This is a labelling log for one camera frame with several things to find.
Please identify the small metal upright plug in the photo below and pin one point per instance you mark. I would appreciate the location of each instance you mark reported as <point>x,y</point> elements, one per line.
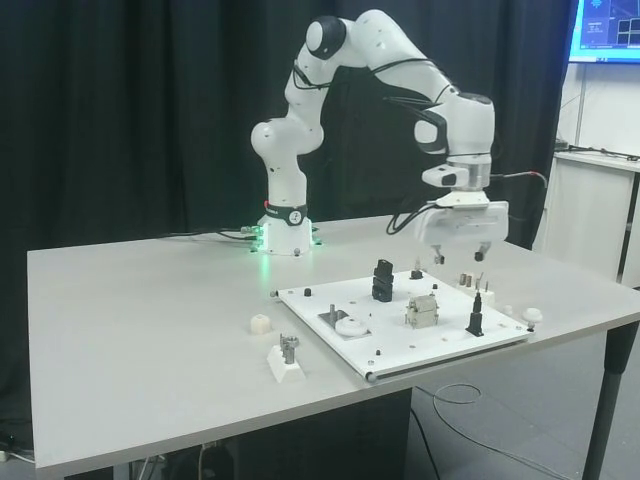
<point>415,272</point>

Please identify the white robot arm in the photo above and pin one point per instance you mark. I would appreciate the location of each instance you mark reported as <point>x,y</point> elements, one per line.
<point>285,185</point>

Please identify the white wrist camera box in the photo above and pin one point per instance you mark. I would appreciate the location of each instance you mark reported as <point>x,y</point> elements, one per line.
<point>442,176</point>

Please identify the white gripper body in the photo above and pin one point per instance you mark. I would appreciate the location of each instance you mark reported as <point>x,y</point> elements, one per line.
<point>465,225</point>

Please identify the white cube holder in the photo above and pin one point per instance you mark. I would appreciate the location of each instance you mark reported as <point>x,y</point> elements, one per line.
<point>259,325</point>

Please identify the dark grey table leg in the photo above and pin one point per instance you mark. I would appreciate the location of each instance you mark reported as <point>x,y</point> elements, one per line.
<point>612,380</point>

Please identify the flat white mounting plate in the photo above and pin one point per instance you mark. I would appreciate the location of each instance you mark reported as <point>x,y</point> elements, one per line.
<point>462,200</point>

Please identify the black curtain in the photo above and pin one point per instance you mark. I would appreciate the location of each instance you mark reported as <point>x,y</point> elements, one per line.
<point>125,125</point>

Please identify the white large gear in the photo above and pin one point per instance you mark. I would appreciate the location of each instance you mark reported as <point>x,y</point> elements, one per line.
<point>350,327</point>

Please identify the black D-SUB plug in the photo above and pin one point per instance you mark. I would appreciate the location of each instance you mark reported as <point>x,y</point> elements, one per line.
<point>382,287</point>

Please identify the white task board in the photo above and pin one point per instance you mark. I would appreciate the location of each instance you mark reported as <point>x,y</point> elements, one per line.
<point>400,350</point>

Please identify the white cabinet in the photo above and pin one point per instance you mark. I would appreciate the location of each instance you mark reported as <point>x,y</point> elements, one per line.
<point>590,215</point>

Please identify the white four-peg holder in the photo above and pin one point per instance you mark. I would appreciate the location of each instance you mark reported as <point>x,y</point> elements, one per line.
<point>287,370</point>

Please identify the blue screen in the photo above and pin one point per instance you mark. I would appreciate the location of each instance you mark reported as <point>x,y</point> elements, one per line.
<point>607,30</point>

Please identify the white medium gear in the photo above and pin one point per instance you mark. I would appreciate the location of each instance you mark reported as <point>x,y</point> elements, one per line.
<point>532,314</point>

